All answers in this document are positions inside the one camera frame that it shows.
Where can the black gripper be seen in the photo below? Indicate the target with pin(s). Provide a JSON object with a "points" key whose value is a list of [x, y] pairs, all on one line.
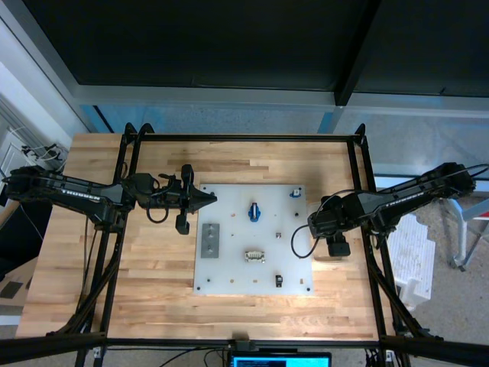
{"points": [[179, 199], [339, 248]]}

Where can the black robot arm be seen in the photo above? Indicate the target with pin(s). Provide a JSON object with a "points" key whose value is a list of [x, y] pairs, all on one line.
{"points": [[401, 202], [76, 191]]}

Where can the clear plastic tub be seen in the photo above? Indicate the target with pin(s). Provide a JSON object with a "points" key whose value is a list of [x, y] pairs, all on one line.
{"points": [[324, 260]]}

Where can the grey metal peg plate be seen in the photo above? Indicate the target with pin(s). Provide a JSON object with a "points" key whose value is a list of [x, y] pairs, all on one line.
{"points": [[204, 244]]}

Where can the black plug housing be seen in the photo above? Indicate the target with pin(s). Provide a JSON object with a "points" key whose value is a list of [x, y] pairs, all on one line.
{"points": [[279, 281]]}

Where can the small blue white connector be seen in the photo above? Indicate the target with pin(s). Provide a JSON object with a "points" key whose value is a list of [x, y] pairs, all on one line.
{"points": [[295, 193]]}

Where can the white foam block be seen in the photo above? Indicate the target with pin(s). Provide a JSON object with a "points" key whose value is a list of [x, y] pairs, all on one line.
{"points": [[412, 260]]}

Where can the white task board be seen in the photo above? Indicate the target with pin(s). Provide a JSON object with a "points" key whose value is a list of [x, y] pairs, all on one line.
{"points": [[237, 267]]}

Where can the beige multi-pin connector housing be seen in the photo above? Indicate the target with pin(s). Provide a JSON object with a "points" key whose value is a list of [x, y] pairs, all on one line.
{"points": [[254, 255]]}

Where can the grey metal stand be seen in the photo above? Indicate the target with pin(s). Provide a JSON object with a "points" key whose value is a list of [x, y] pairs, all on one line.
{"points": [[461, 248]]}

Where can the blue laptop screen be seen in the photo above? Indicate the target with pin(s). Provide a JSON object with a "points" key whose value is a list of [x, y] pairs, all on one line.
{"points": [[279, 361]]}

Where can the red plastic item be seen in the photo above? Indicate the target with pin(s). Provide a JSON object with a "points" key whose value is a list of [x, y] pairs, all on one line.
{"points": [[483, 218]]}

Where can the brown cardboard box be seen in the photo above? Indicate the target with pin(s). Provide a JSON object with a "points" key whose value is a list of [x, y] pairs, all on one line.
{"points": [[15, 275]]}

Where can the black aluminium table frame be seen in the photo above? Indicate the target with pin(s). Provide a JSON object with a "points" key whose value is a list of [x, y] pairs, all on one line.
{"points": [[244, 137]]}

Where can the small black camera box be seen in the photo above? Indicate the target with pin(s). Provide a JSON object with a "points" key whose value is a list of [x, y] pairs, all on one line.
{"points": [[244, 345]]}

